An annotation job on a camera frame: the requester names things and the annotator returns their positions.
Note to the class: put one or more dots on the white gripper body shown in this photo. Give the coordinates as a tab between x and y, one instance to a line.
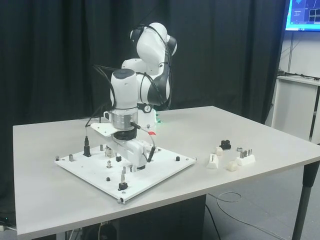
130	151

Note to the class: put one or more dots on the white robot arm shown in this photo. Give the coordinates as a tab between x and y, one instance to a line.
123	87

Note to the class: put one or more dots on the white sloped peg holder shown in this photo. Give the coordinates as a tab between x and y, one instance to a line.
212	163

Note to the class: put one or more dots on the large metal round peg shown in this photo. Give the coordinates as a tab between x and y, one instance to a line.
242	153

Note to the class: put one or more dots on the white block peg holder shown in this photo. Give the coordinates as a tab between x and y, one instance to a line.
246	160

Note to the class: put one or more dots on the medium metal round peg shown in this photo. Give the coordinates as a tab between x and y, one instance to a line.
246	153

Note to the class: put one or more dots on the metal bolt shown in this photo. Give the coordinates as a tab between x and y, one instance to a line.
123	175

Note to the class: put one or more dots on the metal BNC plug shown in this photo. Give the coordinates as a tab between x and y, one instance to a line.
109	164

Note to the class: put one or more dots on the white task board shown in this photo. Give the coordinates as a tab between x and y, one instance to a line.
82	172

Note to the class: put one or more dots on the black box under table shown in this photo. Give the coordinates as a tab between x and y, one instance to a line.
150	220

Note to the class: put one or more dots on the small white rounded holder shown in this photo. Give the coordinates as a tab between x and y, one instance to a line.
218	151

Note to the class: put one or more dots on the black D-SUB plug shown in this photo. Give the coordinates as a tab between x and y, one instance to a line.
225	145

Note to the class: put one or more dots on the small white cube holder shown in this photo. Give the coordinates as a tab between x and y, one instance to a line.
232	166

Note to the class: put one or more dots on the metal nut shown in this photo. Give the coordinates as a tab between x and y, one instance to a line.
239	149

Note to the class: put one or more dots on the black curtain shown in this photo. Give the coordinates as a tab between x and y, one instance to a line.
50	62

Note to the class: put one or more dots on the white cabinet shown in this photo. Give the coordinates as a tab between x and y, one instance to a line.
295	105

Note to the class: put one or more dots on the dark table leg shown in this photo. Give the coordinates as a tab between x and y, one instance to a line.
303	205

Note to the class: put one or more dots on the blue screen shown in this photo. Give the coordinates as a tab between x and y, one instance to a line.
303	15

